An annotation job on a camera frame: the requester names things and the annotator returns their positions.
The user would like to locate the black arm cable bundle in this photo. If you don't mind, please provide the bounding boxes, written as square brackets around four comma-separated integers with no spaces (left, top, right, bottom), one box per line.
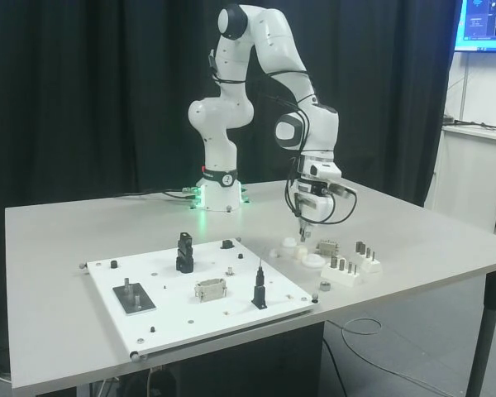
[208,49,315,216]

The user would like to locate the thin grey floor cable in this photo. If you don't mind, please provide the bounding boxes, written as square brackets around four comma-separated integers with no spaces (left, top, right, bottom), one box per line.
[340,317,384,357]

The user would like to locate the dark table leg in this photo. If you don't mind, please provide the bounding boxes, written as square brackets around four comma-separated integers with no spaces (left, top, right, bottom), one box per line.
[465,270,496,397]

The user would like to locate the black curtains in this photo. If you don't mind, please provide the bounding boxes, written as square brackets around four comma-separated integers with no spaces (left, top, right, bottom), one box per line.
[0,0,460,375]

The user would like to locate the white square peg holder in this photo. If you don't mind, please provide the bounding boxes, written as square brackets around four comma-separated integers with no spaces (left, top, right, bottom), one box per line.
[352,251,384,275]

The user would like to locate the blue screen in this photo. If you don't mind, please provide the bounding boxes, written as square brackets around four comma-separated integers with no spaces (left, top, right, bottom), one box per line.
[453,0,496,53]

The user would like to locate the small white plug holder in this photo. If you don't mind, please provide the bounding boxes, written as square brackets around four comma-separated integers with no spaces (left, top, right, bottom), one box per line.
[291,244,312,264]

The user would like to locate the white cabinet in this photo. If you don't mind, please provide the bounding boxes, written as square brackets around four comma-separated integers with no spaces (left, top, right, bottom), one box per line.
[431,122,496,240]

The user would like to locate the black base cable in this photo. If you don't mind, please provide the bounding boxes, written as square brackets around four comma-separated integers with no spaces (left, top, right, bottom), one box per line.
[122,186,200,203]

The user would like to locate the white task board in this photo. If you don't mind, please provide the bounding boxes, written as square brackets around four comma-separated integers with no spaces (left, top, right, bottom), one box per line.
[77,237,321,361]

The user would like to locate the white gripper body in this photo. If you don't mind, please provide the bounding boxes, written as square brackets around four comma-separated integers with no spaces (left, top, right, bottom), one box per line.
[296,190,336,228]

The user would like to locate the white round peg holder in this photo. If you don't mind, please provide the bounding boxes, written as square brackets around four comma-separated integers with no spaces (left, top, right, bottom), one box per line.
[320,264,363,289]

